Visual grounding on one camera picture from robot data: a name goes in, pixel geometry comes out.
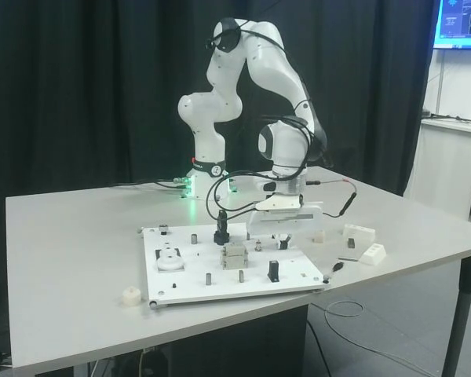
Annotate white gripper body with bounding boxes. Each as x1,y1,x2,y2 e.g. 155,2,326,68
246,201,324,239

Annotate white peg holder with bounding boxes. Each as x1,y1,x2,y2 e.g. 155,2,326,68
342,223,378,250

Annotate black USB plug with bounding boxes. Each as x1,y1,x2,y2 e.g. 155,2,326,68
266,259,281,284

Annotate black D-SUB plug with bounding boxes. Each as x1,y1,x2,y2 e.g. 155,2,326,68
212,209,231,246

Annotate white task board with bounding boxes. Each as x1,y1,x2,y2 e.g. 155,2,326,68
135,221,327,311

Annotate white holder with holes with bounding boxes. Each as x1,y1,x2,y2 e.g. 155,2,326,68
361,243,388,266

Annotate white large gear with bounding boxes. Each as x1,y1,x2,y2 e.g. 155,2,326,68
155,253,184,273

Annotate white medium gear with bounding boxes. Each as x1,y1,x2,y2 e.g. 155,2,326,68
121,287,142,307

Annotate white cabinet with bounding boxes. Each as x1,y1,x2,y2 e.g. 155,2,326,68
401,112,471,229

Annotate black table leg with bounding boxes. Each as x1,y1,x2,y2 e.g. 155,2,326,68
441,251,471,377

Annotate black curtains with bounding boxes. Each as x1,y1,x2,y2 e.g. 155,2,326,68
0,0,444,199

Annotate blue screen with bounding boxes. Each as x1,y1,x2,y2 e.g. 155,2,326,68
431,0,471,51

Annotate black looped wrist cable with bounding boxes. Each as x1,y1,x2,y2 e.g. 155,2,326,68
204,169,278,235

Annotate grey floor cable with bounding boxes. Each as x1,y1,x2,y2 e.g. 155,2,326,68
323,300,382,377

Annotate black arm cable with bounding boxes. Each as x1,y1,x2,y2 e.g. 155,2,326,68
204,18,334,168

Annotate black base cable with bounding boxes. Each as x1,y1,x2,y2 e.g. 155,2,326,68
111,177,192,191

